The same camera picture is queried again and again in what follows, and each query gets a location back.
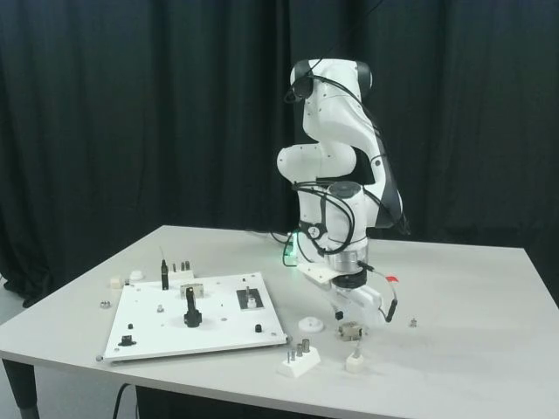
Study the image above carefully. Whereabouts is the black curtain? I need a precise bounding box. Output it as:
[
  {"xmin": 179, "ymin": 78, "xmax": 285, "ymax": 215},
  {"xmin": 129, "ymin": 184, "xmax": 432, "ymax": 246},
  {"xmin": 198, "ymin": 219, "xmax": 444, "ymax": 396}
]
[{"xmin": 0, "ymin": 0, "xmax": 559, "ymax": 309}]

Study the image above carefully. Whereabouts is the white flat mount plate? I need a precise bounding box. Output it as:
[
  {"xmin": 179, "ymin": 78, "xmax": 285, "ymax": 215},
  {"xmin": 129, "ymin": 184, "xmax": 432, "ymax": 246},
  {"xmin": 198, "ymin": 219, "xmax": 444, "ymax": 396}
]
[{"xmin": 298, "ymin": 263, "xmax": 340, "ymax": 285}]

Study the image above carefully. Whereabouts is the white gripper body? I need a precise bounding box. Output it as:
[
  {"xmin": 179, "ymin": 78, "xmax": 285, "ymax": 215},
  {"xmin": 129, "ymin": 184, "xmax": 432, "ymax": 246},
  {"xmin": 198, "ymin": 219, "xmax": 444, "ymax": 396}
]
[{"xmin": 329, "ymin": 285, "xmax": 386, "ymax": 329}]

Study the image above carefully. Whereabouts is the black waterproof plug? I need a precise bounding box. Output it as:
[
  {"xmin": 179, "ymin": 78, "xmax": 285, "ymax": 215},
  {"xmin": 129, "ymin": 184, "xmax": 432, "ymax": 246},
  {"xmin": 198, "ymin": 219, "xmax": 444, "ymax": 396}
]
[{"xmin": 183, "ymin": 286, "xmax": 203, "ymax": 329}]

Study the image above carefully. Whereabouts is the white task board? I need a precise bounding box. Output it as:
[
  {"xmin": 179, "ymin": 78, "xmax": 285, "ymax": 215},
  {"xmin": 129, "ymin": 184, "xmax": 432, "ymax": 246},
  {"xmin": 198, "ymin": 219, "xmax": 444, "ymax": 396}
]
[{"xmin": 100, "ymin": 271, "xmax": 290, "ymax": 362}]

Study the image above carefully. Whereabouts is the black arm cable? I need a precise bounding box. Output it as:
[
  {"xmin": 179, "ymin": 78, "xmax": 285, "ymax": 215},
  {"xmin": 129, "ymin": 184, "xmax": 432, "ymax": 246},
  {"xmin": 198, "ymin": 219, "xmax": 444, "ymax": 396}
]
[{"xmin": 282, "ymin": 0, "xmax": 411, "ymax": 228}]

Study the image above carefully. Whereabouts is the white holder with USB plug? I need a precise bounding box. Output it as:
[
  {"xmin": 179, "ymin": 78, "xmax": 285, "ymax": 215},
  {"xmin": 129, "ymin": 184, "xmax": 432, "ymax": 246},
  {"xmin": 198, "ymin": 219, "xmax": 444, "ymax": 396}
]
[{"xmin": 344, "ymin": 340, "xmax": 366, "ymax": 373}]

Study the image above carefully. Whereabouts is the black cable loop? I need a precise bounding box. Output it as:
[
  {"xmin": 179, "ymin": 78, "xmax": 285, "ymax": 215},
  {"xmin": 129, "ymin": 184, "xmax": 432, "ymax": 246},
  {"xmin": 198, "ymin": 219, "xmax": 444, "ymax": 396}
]
[{"xmin": 290, "ymin": 179, "xmax": 357, "ymax": 257}]

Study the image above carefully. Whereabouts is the black hanging cable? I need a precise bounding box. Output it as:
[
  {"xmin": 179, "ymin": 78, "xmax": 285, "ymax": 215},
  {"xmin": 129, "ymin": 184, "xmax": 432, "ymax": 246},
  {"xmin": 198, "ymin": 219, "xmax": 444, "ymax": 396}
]
[{"xmin": 114, "ymin": 382, "xmax": 135, "ymax": 419}]

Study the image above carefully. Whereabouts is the black table leg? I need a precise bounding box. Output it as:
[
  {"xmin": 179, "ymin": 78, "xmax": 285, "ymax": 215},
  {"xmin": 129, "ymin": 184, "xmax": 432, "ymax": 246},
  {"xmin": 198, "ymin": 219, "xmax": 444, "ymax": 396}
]
[{"xmin": 1, "ymin": 359, "xmax": 37, "ymax": 419}]

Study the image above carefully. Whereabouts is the black table cable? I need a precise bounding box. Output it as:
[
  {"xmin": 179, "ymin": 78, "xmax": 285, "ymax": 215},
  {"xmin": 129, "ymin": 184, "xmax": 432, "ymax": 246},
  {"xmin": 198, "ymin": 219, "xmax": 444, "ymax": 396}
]
[{"xmin": 244, "ymin": 230, "xmax": 294, "ymax": 245}]

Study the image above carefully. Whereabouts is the silver wrist ring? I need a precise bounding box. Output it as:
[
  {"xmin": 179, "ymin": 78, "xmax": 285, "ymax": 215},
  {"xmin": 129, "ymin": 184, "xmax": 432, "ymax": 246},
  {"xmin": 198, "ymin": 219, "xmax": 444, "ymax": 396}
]
[{"xmin": 326, "ymin": 247, "xmax": 369, "ymax": 276}]

